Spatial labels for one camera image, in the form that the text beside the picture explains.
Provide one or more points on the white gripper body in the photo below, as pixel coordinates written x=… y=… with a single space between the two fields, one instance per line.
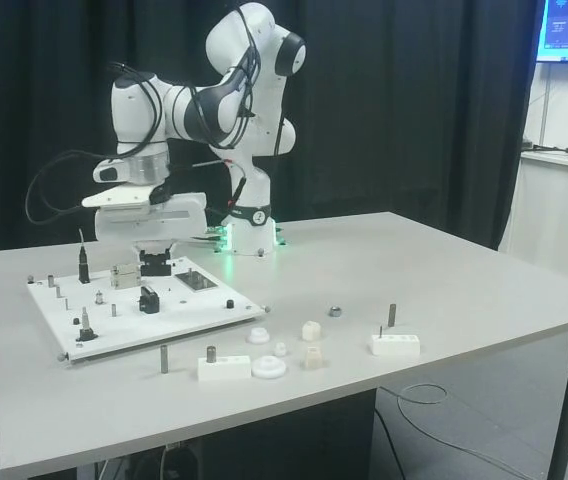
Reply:
x=164 y=222

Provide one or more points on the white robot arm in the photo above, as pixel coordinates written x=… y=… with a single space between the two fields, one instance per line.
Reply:
x=264 y=130

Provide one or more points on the short metal round peg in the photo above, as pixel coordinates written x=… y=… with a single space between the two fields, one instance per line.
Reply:
x=190 y=277

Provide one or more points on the white task board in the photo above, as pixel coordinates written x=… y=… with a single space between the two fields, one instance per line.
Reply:
x=114 y=330

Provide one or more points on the metal round plug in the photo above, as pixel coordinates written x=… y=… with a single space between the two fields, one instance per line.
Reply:
x=86 y=320

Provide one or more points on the thick metal round peg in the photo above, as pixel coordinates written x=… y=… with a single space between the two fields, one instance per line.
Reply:
x=211 y=354

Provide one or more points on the white medium gear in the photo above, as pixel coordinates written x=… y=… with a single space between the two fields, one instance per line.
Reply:
x=258 y=336

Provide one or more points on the long white peg holder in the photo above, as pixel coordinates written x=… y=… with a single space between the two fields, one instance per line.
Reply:
x=395 y=346
x=224 y=371

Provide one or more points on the white small gear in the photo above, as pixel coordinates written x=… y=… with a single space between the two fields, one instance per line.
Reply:
x=280 y=349

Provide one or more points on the white large gear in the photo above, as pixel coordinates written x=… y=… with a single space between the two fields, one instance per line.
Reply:
x=270 y=367

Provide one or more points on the black curtain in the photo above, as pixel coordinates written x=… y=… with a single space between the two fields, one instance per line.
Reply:
x=64 y=100

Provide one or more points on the small white plug holder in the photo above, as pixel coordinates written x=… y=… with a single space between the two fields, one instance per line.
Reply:
x=312 y=330
x=313 y=359

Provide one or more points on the small metal nut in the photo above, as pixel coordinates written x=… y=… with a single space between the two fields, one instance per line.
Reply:
x=334 y=311

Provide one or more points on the dark metal square peg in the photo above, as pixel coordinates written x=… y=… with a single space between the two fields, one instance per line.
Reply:
x=392 y=316

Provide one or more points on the white cabinet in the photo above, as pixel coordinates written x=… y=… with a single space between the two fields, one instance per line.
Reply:
x=554 y=215

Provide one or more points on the black items on cabinet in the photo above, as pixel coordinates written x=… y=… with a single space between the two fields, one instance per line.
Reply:
x=564 y=150

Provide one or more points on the flat white mount plate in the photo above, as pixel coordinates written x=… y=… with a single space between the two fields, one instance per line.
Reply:
x=114 y=198

